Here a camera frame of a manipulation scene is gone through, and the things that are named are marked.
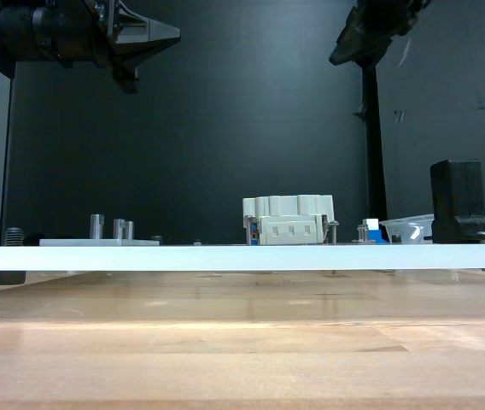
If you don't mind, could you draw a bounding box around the white taskboard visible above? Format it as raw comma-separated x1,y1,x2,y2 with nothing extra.
0,242,485,272

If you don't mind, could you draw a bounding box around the black socket housing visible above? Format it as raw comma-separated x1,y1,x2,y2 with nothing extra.
424,159,485,245

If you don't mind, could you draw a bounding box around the clear plastic tub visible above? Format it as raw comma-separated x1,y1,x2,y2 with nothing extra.
378,208,485,245

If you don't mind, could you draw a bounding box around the small blue white connector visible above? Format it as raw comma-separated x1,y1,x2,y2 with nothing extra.
352,217,388,245

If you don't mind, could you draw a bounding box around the beige connector housing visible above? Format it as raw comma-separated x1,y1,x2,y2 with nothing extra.
242,194,340,247

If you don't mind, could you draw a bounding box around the grey metal plate with pegs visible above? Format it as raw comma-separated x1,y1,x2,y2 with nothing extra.
39,213,161,248

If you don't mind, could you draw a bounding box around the black rubber foot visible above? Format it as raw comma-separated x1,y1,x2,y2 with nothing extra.
0,270,26,286

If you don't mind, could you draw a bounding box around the black wall post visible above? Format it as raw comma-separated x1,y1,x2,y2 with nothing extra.
352,63,389,221

